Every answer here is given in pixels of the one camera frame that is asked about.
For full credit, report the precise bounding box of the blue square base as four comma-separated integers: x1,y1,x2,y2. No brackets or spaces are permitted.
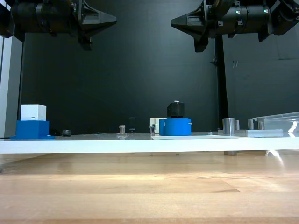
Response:
10,120,56,140

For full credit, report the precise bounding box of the white cube block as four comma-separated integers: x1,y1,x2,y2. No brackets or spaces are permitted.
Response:
21,104,47,122

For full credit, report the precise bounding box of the clear plastic tub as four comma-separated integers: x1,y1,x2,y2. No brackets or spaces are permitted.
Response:
256,112,299,168

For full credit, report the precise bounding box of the white task board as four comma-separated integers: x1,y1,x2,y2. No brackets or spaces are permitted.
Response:
0,134,299,154

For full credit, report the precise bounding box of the steel cylinder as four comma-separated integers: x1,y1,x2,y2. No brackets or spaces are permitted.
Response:
222,118,236,156

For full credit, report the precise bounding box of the blue round holder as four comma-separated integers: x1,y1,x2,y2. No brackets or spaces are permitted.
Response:
159,118,192,136

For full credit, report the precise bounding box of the grey aluminium bar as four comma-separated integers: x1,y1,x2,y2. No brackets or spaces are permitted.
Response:
217,129,287,138

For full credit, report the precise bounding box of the beige connector housing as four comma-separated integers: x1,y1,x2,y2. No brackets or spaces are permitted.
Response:
149,118,164,135

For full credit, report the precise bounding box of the black wall pillar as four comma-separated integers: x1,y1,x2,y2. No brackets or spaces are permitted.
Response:
211,35,229,131

